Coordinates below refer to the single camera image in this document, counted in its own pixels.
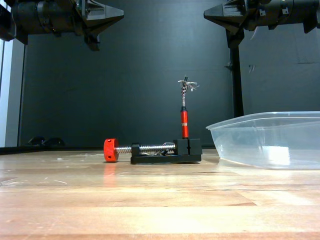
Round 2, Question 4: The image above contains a small white block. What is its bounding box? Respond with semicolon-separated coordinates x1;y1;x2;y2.
264;146;291;166

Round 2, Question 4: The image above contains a clear plastic tub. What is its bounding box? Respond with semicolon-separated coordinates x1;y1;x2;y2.
205;111;320;171

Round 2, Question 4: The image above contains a black aluminium frame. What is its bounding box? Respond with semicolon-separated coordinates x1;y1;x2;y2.
0;136;218;156

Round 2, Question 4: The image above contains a grey metal window frame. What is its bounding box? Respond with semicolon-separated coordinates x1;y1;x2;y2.
0;39;26;148

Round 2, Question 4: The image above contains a red rca plug with wire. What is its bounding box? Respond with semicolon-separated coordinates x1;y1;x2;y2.
176;73;201;126

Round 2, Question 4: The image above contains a black vise with red knob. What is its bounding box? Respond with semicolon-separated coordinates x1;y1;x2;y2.
103;137;203;165

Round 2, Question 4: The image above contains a black vertical post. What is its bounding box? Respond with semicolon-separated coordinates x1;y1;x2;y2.
231;48;245;118

